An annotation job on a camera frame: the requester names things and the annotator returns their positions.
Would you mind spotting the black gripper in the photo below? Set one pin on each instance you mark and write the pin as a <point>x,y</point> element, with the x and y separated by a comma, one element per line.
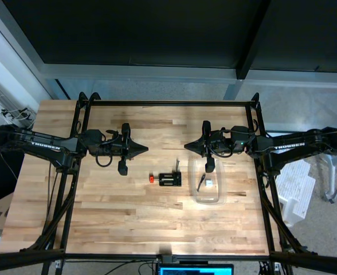
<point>214,144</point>
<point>118,147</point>

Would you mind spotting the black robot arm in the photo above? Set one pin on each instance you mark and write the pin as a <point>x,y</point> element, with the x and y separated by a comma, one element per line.
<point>42,143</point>
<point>289,146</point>

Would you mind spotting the small white connector piece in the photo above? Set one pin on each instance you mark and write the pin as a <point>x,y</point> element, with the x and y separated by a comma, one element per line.
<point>209,183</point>

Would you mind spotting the black vise with red knob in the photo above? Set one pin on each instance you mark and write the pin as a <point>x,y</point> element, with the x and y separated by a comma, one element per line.
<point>170,179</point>

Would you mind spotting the clear plastic tub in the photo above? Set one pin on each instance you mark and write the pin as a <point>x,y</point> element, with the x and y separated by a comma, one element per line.
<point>208,198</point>

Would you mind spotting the white plastic step stool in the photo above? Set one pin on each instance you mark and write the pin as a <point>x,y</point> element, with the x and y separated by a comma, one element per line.
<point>294,186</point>

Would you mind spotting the screen with blue edge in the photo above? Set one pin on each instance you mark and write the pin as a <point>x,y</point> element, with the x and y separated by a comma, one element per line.
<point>194,270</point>

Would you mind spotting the grey metal stand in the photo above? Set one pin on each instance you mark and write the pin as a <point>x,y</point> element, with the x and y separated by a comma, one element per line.
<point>332,177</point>

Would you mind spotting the black aluminium frame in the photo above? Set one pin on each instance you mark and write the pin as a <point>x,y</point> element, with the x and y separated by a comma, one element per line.
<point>168,103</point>

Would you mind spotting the black frame clamp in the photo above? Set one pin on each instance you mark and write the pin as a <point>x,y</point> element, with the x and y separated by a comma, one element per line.
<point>256,95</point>
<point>95,93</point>

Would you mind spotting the black low camera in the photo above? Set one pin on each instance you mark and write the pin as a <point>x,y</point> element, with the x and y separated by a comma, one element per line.
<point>167,258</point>

